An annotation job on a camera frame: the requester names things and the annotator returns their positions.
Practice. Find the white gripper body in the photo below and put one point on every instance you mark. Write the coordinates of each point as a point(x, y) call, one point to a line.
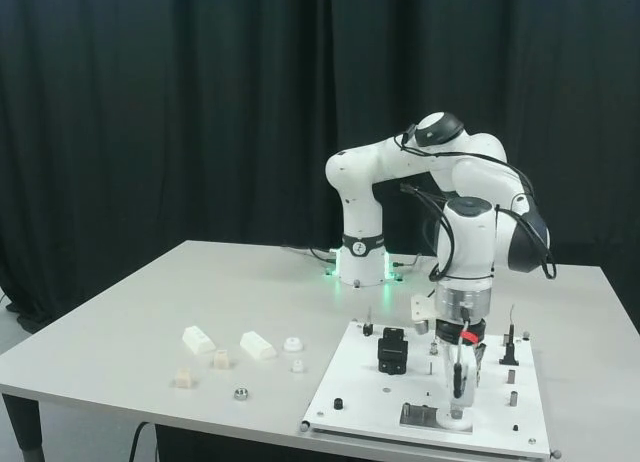
point(469, 382)

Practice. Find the white large gear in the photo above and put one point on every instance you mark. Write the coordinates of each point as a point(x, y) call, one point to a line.
point(445, 423)

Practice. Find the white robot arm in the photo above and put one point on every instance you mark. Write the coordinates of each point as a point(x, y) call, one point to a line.
point(360, 192)

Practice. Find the white small gear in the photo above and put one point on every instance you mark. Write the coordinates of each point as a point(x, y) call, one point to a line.
point(298, 366)

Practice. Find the white medium gear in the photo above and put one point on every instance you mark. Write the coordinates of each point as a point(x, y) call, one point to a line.
point(292, 345)

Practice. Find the black rod with red tag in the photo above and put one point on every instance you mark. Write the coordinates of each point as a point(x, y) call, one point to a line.
point(457, 382)

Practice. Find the metal peg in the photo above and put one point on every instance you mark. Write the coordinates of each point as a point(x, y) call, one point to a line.
point(511, 376)
point(512, 398)

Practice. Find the black D-SUB plug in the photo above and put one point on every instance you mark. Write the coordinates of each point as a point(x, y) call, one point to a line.
point(391, 352)

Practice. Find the white task board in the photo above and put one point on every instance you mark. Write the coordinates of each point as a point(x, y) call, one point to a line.
point(360, 397)

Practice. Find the small black plug with pin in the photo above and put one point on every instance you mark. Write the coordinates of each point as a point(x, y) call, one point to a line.
point(367, 328)

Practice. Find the long white peg holder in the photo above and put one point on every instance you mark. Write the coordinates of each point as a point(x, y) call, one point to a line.
point(197, 341)
point(257, 346)

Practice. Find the metal nut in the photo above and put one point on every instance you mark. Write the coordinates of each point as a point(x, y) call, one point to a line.
point(241, 394)

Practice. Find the black box under table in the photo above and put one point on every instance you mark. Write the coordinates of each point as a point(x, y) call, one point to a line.
point(225, 444)

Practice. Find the small cream plug holder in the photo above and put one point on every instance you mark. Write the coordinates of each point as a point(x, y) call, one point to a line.
point(183, 378)
point(221, 359)

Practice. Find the black curtains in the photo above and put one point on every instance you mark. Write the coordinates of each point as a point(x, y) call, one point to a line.
point(150, 107)

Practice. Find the black table leg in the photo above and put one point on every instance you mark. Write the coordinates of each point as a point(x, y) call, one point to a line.
point(22, 427)

